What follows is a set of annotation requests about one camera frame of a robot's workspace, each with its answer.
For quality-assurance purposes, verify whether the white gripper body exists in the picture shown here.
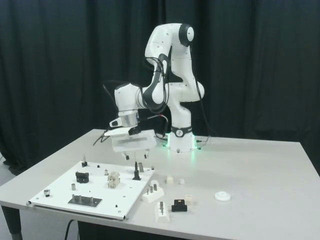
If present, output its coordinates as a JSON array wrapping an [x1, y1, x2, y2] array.
[[111, 129, 158, 153]]

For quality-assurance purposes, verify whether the white square peg holder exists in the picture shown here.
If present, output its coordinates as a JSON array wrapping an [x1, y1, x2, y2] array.
[[141, 188, 166, 204]]

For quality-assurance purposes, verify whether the white round peg holder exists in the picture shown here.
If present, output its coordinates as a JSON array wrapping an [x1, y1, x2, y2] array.
[[154, 201, 172, 223]]

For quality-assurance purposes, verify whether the flat white mounting plate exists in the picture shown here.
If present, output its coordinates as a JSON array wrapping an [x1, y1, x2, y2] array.
[[103, 127, 131, 138]]

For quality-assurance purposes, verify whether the black D-SUB plug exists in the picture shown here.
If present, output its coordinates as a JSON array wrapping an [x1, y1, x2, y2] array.
[[171, 198, 188, 213]]

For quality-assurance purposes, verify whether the white task board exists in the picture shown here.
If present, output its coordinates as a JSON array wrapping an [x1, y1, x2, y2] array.
[[26, 159, 156, 222]]

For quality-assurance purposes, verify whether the black box under table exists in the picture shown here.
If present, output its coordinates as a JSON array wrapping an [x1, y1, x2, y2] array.
[[77, 219, 141, 240]]

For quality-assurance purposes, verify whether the white large gear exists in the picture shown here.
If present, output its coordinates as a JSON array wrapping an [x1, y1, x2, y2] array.
[[214, 190, 231, 202]]

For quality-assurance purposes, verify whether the black curtain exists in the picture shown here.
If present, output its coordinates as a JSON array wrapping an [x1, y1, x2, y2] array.
[[0, 0, 320, 173]]

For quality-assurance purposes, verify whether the dark grey table leg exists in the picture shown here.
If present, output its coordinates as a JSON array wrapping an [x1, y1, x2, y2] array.
[[0, 204, 22, 240]]

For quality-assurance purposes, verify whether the black plug with thin cable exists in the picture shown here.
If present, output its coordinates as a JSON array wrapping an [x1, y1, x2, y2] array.
[[131, 153, 142, 181]]

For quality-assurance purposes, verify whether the silver flange ring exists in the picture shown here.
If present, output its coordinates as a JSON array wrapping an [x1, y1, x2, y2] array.
[[119, 113, 139, 127]]

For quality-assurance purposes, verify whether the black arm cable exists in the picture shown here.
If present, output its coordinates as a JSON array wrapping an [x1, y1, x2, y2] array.
[[188, 44, 210, 141], [102, 56, 173, 146]]

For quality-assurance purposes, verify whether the black floor cable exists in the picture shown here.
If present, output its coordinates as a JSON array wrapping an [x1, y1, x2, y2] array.
[[65, 219, 78, 240]]

